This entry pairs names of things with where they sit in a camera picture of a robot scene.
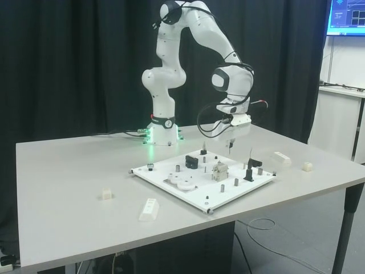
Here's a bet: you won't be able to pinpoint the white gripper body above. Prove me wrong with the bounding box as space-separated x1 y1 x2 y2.
212 118 252 143

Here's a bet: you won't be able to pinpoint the black cables on cabinet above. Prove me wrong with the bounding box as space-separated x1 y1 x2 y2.
318 81 365 92

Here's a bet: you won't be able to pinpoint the black cables at arm foot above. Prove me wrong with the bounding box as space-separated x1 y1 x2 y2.
92 128 151 139

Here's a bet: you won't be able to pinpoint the grey floor cable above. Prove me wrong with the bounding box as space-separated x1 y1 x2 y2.
246 217 365 274

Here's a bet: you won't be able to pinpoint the black curtains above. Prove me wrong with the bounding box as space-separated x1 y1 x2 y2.
0 0 335 147

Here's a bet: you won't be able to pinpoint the white large gear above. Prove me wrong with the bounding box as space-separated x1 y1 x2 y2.
176 179 195 192

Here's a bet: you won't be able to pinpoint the black box under table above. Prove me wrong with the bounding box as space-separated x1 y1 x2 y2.
74 220 236 274

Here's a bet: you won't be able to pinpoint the black floor cable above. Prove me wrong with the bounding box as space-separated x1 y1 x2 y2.
233 231 259 274

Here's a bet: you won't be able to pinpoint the black plug with cable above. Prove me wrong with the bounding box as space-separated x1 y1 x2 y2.
243 148 263 183

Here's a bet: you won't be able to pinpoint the long white holder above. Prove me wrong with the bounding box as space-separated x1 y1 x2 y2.
273 151 292 166
138 197 159 222

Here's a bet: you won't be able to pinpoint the black looped cable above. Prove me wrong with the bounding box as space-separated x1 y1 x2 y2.
197 103 226 140

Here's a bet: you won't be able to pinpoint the white task board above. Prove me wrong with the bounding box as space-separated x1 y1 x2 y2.
127 148 278 215

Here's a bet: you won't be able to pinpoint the dark grey table leg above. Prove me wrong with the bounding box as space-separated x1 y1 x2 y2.
339 182 365 274

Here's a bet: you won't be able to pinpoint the white cabinet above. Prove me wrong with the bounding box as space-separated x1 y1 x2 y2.
307 84 365 165

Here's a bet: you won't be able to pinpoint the blue screen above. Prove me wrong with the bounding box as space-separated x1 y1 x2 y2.
325 0 365 37

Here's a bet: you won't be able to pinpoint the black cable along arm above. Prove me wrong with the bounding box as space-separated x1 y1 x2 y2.
152 0 255 75

